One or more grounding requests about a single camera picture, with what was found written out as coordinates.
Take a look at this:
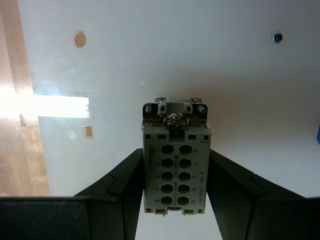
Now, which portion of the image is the small dark nut stud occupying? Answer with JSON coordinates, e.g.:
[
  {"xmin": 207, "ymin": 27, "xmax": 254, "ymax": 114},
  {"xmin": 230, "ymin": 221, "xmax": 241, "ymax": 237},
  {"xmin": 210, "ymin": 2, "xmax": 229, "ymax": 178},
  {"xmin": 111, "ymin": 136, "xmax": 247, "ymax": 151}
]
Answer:
[{"xmin": 271, "ymin": 31, "xmax": 283, "ymax": 44}]

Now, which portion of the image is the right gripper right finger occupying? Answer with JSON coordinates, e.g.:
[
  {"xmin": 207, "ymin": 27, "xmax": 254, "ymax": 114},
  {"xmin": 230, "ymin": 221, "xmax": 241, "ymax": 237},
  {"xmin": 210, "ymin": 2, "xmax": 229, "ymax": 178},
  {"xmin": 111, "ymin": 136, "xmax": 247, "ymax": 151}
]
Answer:
[{"xmin": 208, "ymin": 149, "xmax": 320, "ymax": 240}]

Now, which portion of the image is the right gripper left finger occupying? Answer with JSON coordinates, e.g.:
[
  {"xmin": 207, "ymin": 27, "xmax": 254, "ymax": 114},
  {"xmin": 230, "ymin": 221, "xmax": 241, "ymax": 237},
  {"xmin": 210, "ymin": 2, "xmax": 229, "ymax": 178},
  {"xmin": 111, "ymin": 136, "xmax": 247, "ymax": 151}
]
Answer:
[{"xmin": 0, "ymin": 147, "xmax": 145, "ymax": 240}]

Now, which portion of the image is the grey HAN10E connector insert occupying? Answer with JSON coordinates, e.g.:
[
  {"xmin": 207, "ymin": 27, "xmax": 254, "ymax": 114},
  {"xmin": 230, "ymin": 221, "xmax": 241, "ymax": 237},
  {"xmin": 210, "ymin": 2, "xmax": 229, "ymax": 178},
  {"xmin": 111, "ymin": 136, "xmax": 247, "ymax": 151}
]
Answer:
[{"xmin": 141, "ymin": 96, "xmax": 210, "ymax": 216}]

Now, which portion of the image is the white task board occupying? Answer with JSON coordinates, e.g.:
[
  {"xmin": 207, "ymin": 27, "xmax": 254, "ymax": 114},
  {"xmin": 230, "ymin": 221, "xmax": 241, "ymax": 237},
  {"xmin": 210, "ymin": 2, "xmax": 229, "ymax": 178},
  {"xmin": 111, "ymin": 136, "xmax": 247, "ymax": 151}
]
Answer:
[{"xmin": 17, "ymin": 0, "xmax": 320, "ymax": 240}]

